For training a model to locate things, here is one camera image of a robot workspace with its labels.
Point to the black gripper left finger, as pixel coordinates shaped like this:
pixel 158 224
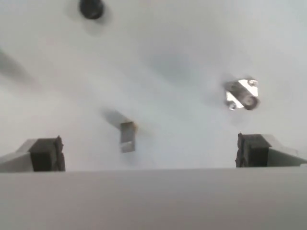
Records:
pixel 45 155

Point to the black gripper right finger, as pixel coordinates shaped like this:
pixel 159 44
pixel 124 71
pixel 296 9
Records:
pixel 254 151

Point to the metal square peg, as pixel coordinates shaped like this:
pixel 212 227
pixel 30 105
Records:
pixel 127 136

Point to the white task board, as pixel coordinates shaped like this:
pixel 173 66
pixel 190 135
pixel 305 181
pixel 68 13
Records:
pixel 168 48

